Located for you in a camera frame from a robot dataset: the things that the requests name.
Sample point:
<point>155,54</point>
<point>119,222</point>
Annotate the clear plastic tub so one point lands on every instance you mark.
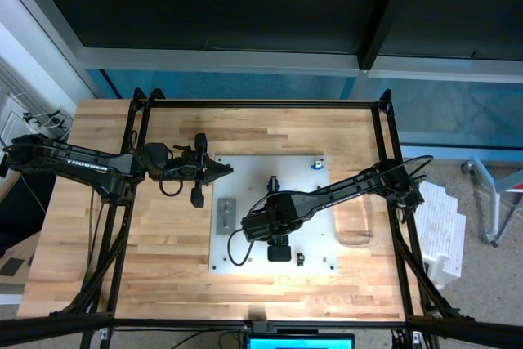
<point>353,222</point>

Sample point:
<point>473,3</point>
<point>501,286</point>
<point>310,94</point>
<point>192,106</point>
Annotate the silver metal peg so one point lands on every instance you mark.
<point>225,225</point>

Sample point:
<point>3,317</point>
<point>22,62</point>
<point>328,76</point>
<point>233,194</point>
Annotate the silver metal chair base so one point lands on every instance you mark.
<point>493,222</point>

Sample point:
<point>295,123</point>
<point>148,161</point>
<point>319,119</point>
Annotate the blue laptop screen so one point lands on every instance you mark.
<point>298,343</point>

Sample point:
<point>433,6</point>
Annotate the white foam block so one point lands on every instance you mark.
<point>441,242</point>

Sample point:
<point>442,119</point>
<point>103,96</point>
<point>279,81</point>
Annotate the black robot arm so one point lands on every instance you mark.
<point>81,163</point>
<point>347,188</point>

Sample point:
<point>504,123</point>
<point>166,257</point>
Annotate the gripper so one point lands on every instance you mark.
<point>279,253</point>
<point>199,198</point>

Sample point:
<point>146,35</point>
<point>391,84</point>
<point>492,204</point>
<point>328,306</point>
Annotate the white taskboard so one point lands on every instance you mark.
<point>237,177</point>

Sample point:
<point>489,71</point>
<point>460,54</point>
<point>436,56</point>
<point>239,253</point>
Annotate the brown cardboard box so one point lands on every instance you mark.
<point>24,251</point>

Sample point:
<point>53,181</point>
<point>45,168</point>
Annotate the small black connector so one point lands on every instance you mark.
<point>300,259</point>

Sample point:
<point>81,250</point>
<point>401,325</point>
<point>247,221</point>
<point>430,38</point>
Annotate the blue and white connector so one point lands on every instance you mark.
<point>316,166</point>

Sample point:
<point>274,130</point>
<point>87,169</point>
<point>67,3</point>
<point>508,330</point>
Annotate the small black camera box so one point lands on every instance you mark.
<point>258,325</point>

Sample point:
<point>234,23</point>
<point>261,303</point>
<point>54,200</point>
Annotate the blue clamp with silver bar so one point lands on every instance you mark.
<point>273,183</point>

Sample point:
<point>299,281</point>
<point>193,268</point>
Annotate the black aluminium frame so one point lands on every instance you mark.
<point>261,104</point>

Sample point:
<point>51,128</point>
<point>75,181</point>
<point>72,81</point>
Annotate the grey metal plate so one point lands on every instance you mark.
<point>226,216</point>

